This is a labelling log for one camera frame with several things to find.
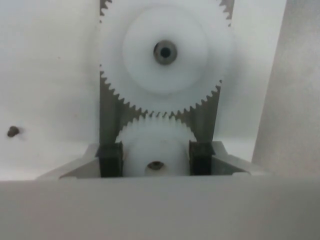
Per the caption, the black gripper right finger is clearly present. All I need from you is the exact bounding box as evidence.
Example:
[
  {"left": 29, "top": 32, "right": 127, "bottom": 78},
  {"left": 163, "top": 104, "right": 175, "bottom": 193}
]
[{"left": 188, "top": 140, "right": 252, "bottom": 177}]

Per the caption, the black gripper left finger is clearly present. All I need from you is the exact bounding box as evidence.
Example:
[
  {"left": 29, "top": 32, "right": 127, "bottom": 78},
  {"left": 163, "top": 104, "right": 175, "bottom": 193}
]
[{"left": 37, "top": 141, "right": 125, "bottom": 180}]

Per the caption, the white medium gear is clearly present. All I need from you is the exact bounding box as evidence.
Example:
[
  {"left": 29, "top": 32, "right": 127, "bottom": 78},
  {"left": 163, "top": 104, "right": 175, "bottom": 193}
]
[{"left": 116, "top": 118, "right": 198, "bottom": 178}]

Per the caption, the white large gear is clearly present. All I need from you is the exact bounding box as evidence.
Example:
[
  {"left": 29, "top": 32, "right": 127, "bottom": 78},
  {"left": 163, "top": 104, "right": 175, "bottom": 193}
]
[{"left": 99, "top": 0, "right": 236, "bottom": 118}]

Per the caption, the white task board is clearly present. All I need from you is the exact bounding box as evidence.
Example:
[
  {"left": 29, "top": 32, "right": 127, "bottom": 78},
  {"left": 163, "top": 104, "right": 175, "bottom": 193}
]
[{"left": 0, "top": 0, "right": 287, "bottom": 182}]

